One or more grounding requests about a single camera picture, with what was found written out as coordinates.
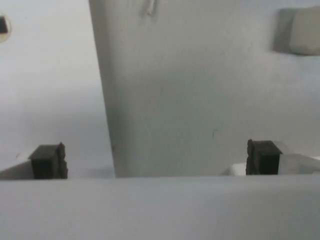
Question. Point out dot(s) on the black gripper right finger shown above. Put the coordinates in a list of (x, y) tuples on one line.
[(265, 160)]

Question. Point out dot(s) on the small white square holder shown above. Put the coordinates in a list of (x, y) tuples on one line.
[(300, 32)]

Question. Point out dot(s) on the white task board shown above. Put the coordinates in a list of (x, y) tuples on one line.
[(47, 80)]

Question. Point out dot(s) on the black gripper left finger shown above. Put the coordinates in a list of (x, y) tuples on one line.
[(46, 162)]

